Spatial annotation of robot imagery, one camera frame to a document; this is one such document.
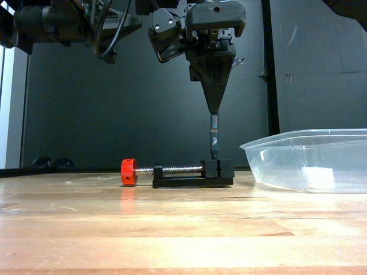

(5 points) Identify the USB-C plug with braided cable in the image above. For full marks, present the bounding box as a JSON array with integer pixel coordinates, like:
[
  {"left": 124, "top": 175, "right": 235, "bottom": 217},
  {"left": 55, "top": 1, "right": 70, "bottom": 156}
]
[{"left": 209, "top": 55, "right": 247, "bottom": 135}]

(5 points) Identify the black USB-C socket adapter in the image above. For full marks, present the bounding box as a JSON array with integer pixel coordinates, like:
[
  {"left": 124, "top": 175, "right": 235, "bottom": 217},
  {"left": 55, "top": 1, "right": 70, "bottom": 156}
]
[{"left": 209, "top": 133, "right": 221, "bottom": 160}]

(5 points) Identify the black vise with red knob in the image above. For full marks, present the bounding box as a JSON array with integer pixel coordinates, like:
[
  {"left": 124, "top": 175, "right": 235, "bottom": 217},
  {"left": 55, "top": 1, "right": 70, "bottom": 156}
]
[{"left": 120, "top": 158, "right": 235, "bottom": 189}]

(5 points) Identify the clear plastic tub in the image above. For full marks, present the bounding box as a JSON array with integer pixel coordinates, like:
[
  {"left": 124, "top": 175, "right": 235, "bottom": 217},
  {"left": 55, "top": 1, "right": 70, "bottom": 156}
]
[{"left": 239, "top": 128, "right": 367, "bottom": 195}]

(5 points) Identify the small white block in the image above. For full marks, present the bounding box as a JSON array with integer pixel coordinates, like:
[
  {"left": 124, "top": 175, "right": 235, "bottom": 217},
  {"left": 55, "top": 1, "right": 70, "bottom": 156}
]
[{"left": 300, "top": 167, "right": 335, "bottom": 190}]

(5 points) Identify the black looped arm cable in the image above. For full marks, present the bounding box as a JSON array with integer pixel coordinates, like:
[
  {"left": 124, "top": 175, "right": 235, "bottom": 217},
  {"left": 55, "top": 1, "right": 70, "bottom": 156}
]
[{"left": 92, "top": 0, "right": 133, "bottom": 58}]

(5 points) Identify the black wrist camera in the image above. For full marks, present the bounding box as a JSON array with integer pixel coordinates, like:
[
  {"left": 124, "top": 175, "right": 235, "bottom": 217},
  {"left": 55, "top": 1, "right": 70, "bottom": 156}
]
[{"left": 147, "top": 7, "right": 188, "bottom": 64}]

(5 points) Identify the black wall column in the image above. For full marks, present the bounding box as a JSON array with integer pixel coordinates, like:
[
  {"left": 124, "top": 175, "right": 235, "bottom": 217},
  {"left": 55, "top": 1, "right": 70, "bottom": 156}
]
[{"left": 259, "top": 0, "right": 281, "bottom": 136}]

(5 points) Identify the black aluminium frame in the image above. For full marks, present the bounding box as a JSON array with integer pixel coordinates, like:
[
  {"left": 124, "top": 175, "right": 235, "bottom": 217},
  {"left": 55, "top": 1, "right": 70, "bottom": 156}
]
[{"left": 0, "top": 167, "right": 256, "bottom": 179}]

